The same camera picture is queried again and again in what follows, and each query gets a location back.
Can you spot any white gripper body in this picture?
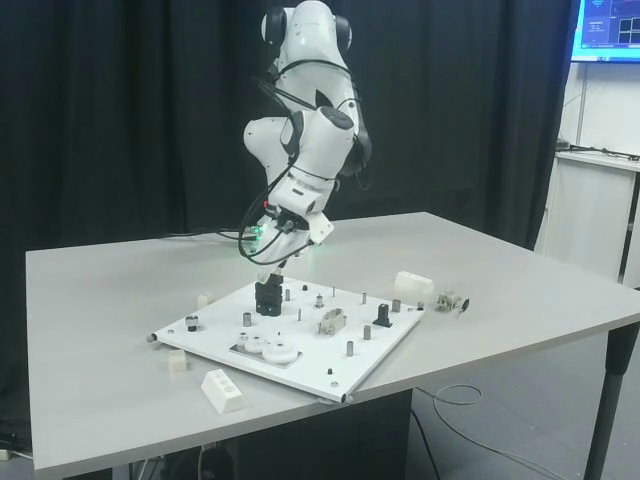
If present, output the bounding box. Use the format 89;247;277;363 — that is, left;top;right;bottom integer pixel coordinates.
256;225;312;282

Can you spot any black D-SUB plug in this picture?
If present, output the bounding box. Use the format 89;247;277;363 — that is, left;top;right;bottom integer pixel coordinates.
254;281;285;318

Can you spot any white large gear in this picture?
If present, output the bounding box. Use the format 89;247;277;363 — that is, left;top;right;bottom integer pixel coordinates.
260;342;297;369

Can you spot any white task board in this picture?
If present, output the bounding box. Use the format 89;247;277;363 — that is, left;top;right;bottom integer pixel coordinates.
147;280;427;405

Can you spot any black Ethernet plug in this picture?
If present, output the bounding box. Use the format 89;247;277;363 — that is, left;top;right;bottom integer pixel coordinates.
371;302;394;329

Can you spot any white holder block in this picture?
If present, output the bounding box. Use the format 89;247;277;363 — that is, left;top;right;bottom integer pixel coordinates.
393;270;434;302

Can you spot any white holder with holes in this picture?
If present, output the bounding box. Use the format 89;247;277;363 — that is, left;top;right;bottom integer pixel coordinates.
199;368;250;414

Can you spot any metal waterproof plug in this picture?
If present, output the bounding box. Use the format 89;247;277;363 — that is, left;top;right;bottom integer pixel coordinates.
433;293;460;316

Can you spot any black curtain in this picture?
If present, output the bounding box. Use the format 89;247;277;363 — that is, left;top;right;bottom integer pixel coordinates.
0;0;585;281

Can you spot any black box under table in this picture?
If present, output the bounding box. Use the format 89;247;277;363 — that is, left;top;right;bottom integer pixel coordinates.
219;388;414;480

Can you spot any white cabinet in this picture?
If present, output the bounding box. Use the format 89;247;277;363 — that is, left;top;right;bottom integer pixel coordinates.
536;148;640;290

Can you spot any grey table leg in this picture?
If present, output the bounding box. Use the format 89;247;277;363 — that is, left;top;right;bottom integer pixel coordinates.
592;310;640;480

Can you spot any blue screen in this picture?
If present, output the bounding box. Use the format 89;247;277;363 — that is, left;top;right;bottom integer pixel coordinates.
569;0;640;65

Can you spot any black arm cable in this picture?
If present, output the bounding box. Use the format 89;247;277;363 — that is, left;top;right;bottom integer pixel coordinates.
238;62;296;267

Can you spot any grey floor cable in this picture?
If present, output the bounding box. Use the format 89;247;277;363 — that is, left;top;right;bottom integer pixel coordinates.
412;383;640;480

